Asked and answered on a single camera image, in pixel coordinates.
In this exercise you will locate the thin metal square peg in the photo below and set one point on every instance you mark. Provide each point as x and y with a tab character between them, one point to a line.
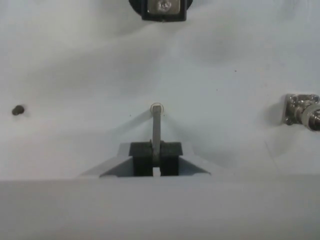
156	135

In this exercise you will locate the metal BNC plug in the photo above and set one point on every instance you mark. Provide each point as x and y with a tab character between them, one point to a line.
313	117

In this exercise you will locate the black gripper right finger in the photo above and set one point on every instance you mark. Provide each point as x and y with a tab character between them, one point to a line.
171	155

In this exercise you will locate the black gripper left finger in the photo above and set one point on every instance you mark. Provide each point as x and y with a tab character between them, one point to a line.
141	155

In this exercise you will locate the white task board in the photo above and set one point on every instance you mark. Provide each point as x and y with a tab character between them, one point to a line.
75	75

